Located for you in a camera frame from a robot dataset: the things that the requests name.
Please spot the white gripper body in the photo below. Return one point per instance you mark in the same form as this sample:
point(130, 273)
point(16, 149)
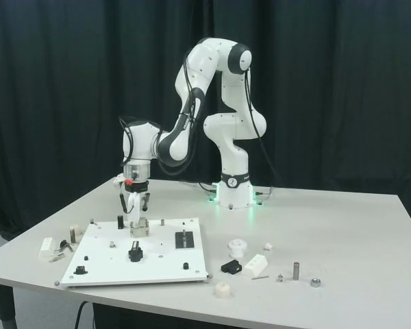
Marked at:
point(134, 207)

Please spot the grey waterproof plug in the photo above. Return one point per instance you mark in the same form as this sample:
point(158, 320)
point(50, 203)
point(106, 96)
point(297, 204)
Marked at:
point(139, 230)

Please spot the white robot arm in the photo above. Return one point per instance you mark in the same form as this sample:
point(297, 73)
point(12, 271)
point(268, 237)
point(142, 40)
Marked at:
point(233, 144)

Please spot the black D-SUB plug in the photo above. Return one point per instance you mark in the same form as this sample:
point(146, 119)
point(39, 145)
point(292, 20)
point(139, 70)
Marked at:
point(135, 254)

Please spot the white task board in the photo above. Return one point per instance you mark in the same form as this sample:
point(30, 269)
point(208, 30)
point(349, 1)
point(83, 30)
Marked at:
point(150, 267)

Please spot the small metal plug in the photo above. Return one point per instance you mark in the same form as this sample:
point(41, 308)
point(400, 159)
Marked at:
point(56, 259)

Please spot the white block holder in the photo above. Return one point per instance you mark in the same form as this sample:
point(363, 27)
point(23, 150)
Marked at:
point(48, 246)
point(255, 264)

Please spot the white large gear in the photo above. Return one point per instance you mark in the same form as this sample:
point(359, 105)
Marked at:
point(237, 247)

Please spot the black USB plug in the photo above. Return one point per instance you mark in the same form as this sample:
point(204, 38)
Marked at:
point(231, 267)

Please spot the white medium gear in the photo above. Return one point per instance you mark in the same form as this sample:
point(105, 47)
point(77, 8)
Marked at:
point(224, 290)

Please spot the white small gear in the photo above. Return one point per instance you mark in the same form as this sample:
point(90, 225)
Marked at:
point(268, 246)

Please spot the black curtain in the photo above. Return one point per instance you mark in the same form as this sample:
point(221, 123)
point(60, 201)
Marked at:
point(55, 85)

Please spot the small metal bolt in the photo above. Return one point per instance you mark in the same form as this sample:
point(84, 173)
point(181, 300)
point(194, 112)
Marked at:
point(280, 277)

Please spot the dark table leg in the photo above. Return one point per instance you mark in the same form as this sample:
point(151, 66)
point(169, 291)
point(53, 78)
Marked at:
point(1, 305)

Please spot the metal round peg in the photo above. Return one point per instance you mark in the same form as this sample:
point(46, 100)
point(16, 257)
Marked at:
point(295, 270)

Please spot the metal hex nut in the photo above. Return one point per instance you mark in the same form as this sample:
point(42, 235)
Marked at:
point(316, 282)

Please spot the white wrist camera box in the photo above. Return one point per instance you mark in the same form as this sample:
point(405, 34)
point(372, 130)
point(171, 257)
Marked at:
point(120, 180)

